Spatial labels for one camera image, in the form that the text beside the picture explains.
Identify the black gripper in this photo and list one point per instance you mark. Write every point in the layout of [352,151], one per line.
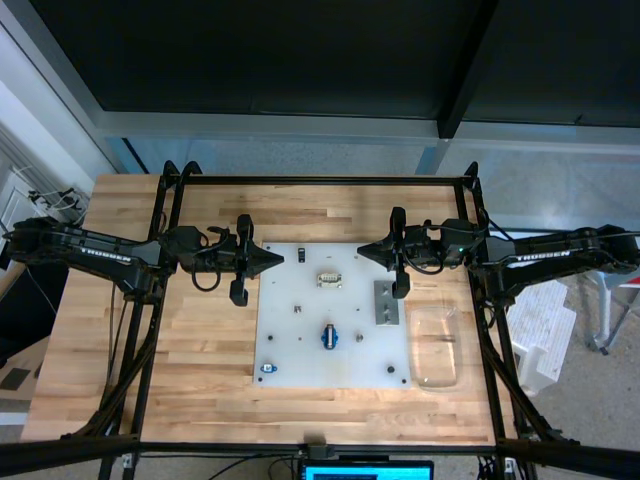
[400,250]
[235,255]

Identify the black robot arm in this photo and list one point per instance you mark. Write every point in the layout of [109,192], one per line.
[75,245]
[525,260]

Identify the small black socket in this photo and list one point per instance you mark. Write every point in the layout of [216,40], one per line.
[301,255]

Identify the grey metal block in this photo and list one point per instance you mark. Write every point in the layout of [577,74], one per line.
[380,300]

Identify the beige connector housing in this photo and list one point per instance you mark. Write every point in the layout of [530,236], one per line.
[330,282]

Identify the blue round holder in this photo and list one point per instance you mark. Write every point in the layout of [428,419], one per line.
[322,339]

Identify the blue square holder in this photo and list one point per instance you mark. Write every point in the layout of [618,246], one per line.
[261,369]

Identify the clear plastic tub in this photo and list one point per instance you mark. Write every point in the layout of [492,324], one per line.
[435,350]

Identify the white board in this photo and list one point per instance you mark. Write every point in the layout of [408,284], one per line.
[310,365]

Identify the screen with blue edge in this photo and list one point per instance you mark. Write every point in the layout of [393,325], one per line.
[365,472]

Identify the black case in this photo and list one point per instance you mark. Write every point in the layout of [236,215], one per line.
[20,320]

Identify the red white panel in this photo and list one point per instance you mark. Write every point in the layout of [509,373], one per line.
[632,285]

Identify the cardboard box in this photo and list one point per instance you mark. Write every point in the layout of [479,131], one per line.
[30,360]

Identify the small black camera box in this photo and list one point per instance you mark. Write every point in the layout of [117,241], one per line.
[318,451]

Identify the grey metal chair frame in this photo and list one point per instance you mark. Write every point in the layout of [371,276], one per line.
[602,310]

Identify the silver corner bracket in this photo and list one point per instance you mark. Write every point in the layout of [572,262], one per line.
[510,466]
[128,460]

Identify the black metal frame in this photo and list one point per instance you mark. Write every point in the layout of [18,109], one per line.
[60,450]

